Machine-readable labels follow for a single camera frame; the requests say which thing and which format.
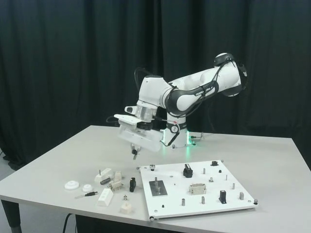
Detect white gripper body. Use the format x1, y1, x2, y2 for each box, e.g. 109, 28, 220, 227
118, 123, 163, 153

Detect white peg holder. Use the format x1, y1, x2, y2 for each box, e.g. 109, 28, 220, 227
94, 167, 113, 184
97, 188, 115, 207

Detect beige waterproof plug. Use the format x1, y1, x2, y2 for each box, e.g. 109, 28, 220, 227
107, 181, 125, 195

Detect black D-SUB plug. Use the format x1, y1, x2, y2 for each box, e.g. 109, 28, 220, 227
182, 164, 194, 179

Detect small white plug holder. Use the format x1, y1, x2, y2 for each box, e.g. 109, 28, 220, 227
120, 203, 135, 215

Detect white task board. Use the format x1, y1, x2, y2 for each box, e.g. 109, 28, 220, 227
136, 159, 259, 222

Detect black plug with metal tip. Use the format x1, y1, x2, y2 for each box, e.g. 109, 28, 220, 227
74, 191, 98, 200

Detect white large gear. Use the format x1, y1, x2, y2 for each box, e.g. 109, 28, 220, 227
64, 181, 80, 191

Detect black curtains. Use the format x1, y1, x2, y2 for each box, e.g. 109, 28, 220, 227
0, 0, 311, 168

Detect dark table leg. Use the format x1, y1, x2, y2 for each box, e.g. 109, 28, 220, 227
0, 199, 20, 233

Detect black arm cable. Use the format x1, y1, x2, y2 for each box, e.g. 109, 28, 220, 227
134, 67, 149, 85

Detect black cable under table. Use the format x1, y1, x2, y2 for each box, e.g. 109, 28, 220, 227
64, 213, 74, 233

